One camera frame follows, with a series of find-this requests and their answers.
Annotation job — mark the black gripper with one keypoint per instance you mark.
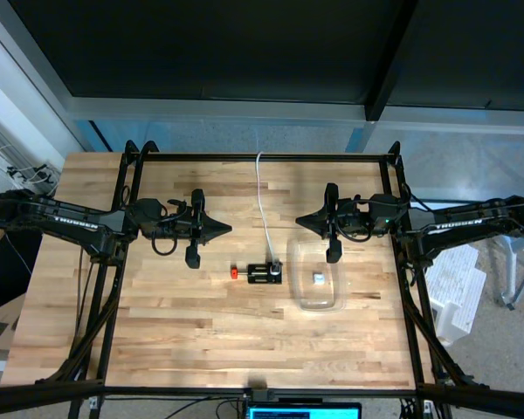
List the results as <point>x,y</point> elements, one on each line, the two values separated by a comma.
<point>188,227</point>
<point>342,222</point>

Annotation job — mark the grey power plug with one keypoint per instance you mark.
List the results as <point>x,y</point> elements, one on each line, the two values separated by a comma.
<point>277,266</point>

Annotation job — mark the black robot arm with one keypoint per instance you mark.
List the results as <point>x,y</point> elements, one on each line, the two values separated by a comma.
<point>74,222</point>
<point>458,227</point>

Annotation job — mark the white power plug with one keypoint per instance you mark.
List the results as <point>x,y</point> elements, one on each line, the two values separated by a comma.
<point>319,278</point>

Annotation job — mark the white power receptacle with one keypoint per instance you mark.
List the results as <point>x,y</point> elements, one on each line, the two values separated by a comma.
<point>271,272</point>

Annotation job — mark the black clamp with red knob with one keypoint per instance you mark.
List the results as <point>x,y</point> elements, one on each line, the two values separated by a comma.
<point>257,274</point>

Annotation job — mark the clear plastic tub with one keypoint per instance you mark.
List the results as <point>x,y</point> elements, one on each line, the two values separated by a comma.
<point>319,301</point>

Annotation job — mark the white foam block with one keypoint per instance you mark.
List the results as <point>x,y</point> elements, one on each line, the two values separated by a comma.
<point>454,279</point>

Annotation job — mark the laptop with blue screen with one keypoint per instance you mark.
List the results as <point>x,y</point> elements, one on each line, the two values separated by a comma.
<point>301,412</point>

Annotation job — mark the grey metal stand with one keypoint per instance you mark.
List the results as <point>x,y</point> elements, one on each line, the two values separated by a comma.
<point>509,275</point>

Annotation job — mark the brown cardboard box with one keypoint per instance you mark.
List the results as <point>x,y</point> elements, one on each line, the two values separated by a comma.
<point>2,310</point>

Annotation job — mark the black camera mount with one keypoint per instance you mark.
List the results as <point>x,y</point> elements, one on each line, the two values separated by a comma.
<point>261,394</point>

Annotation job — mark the black metal frame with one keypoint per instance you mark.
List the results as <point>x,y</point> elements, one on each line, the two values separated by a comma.
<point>35,395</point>

